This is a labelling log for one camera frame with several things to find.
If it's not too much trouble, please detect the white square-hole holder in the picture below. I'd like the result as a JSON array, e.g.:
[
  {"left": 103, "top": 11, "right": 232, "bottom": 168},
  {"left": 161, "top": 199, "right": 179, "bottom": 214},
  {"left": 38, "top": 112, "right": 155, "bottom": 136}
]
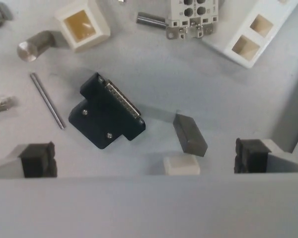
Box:
[{"left": 54, "top": 0, "right": 112, "bottom": 54}]

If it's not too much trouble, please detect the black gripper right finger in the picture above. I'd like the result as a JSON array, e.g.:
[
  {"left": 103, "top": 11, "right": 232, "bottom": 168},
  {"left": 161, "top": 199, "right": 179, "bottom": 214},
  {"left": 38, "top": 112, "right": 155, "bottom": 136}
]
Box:
[{"left": 234, "top": 138, "right": 298, "bottom": 174}]

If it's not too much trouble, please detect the small white peg holder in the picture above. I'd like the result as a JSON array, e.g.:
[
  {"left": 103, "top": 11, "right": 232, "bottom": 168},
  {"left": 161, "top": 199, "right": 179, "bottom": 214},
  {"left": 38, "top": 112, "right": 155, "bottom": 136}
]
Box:
[{"left": 162, "top": 155, "right": 202, "bottom": 176}]

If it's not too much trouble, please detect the small metal round peg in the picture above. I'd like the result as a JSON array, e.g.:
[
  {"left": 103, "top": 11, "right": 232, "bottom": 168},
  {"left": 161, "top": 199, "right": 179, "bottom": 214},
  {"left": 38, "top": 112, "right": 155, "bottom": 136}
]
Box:
[{"left": 136, "top": 12, "right": 168, "bottom": 29}]

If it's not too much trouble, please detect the white two-hole holder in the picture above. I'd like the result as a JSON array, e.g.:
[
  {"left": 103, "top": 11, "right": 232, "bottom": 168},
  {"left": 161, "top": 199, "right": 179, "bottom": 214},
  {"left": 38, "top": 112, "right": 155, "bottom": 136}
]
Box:
[{"left": 203, "top": 0, "right": 298, "bottom": 69}]

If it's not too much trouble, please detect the metal BNC plug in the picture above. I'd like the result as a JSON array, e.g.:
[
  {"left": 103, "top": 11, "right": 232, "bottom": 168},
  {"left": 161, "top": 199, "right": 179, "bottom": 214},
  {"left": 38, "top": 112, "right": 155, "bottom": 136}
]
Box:
[{"left": 0, "top": 1, "right": 13, "bottom": 31}]

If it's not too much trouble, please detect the metal square peg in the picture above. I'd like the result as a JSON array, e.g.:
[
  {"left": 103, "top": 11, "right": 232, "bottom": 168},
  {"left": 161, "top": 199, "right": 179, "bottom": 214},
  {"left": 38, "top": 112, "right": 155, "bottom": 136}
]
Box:
[{"left": 172, "top": 113, "right": 209, "bottom": 158}]

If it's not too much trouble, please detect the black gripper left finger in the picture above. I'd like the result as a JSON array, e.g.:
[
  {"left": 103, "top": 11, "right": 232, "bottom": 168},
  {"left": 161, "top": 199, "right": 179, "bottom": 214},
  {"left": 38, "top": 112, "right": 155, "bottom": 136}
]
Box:
[{"left": 0, "top": 141, "right": 58, "bottom": 179}]

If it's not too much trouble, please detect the black D-SUB plug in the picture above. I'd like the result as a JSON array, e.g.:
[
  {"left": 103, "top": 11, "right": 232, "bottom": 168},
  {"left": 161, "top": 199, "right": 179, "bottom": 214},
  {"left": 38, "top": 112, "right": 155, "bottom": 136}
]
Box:
[{"left": 68, "top": 72, "right": 147, "bottom": 150}]

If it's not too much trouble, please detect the beige waterproof plug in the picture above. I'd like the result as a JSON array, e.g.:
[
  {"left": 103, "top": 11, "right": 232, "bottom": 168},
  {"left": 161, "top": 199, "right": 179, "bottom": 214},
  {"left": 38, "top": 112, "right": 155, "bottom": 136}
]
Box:
[{"left": 165, "top": 0, "right": 220, "bottom": 41}]

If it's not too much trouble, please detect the grey Ethernet plug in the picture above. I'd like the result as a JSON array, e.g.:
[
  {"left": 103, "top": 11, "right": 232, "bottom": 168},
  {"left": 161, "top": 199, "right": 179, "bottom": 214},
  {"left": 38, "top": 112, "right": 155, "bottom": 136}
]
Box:
[{"left": 0, "top": 95, "right": 18, "bottom": 116}]

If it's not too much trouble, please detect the thin metal rod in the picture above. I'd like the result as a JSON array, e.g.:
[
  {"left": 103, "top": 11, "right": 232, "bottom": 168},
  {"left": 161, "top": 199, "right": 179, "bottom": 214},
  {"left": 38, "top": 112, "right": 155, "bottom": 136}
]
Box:
[{"left": 29, "top": 72, "right": 67, "bottom": 130}]

